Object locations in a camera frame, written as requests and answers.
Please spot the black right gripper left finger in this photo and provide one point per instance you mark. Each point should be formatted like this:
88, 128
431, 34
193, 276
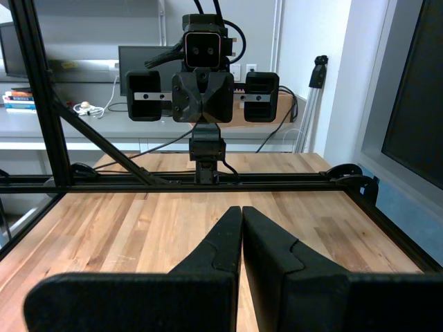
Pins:
138, 301

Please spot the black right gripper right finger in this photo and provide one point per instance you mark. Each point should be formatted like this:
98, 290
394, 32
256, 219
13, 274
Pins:
346, 304

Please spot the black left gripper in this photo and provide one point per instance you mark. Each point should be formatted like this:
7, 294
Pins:
143, 83

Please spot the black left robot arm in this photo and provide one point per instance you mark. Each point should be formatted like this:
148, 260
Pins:
207, 148

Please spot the dark computer monitor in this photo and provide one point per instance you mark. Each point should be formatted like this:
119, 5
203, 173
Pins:
8, 52
135, 57

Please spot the brown cardboard box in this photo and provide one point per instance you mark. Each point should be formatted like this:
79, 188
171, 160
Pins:
285, 107

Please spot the stack of books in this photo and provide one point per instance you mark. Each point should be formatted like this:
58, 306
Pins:
19, 103

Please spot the white wall outlet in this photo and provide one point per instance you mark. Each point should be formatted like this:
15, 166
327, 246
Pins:
235, 71
251, 68

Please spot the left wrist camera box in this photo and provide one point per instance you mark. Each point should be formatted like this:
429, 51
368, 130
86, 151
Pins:
202, 52

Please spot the folded camera tripod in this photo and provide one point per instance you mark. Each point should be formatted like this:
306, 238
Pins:
316, 74

